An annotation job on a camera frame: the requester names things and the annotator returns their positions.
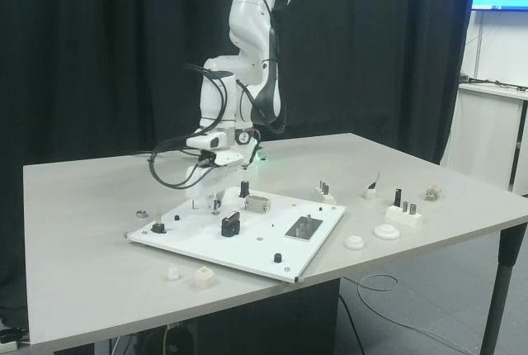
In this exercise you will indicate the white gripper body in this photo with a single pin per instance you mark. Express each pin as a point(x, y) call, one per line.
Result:
point(204, 183)

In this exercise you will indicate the metal BNC plug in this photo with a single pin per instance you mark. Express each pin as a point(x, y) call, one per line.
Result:
point(215, 207)

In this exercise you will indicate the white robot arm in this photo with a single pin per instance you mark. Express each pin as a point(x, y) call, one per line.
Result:
point(247, 20)

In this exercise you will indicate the flat white mounting plate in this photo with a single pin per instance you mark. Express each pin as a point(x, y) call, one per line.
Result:
point(227, 159)

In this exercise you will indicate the thin black rod red tag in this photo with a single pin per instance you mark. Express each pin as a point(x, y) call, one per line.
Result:
point(247, 164)

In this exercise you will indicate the white task board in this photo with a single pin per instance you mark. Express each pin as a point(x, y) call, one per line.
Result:
point(247, 247)

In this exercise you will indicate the metal bolt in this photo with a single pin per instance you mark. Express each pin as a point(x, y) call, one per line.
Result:
point(158, 219)

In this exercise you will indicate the metal nut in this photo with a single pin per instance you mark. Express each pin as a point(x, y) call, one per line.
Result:
point(141, 213)

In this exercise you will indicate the white cube holder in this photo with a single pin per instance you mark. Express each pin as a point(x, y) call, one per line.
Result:
point(205, 278)

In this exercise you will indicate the white small gear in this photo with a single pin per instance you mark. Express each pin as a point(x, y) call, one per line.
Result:
point(173, 274)

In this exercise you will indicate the white square peg holder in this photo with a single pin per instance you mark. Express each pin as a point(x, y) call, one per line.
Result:
point(326, 198)

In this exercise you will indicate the white medium gear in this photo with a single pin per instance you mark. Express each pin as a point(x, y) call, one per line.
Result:
point(354, 242)

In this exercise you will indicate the small white plug holder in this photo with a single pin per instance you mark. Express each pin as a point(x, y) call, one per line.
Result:
point(369, 194)

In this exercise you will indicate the white large gear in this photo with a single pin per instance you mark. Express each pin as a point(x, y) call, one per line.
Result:
point(386, 233)

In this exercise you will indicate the black D-SUB plug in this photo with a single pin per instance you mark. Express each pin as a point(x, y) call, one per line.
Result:
point(398, 197)

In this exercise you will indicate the white round peg holder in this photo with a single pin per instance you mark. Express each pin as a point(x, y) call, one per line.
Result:
point(404, 219)

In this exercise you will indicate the black curtain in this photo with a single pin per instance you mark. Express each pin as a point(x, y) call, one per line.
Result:
point(82, 41)

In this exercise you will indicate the metal round peg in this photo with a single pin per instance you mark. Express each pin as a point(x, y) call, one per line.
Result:
point(413, 209)
point(406, 208)

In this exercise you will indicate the beige metal connector plug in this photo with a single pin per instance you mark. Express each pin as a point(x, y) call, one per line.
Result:
point(432, 194)

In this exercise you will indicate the white cabinet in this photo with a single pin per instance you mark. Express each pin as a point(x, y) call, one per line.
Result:
point(486, 136)

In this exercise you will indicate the dark grey table leg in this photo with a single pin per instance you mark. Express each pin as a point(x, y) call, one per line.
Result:
point(501, 280)

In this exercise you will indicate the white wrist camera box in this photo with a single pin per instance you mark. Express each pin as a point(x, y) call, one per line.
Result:
point(202, 141)

